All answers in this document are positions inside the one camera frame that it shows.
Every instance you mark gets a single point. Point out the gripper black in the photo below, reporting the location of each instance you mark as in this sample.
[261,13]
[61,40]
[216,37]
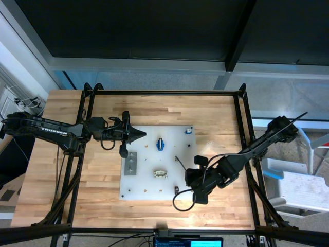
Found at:
[126,133]
[205,180]

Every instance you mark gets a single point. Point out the grey connector insert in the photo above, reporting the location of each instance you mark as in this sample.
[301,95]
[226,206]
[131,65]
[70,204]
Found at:
[160,143]

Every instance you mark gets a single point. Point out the beige connector housing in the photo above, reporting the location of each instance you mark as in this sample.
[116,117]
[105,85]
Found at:
[160,174]

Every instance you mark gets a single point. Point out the small blue connector holder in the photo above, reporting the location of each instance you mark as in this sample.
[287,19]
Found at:
[185,132]

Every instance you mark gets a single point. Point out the large blue clamp holder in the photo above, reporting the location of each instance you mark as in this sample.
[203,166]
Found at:
[157,147]

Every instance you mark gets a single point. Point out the grey metal plate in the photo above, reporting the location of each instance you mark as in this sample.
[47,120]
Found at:
[130,164]

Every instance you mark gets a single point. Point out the white board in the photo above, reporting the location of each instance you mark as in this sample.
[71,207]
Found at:
[149,184]

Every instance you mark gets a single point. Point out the screen with blue edge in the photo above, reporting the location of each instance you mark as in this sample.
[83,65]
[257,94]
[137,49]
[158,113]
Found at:
[187,242]

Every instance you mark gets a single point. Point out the white step stool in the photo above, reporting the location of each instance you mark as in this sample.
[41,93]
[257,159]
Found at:
[295,185]

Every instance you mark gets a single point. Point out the black overhead beam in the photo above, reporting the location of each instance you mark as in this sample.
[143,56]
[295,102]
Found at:
[241,36]

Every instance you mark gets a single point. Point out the black table frame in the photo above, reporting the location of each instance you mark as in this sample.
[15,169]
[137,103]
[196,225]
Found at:
[164,92]

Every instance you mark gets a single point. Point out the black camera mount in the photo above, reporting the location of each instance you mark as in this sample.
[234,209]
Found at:
[162,232]

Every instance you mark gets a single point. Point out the silver backdrop frame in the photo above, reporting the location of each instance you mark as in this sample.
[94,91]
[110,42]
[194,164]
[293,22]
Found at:
[128,64]

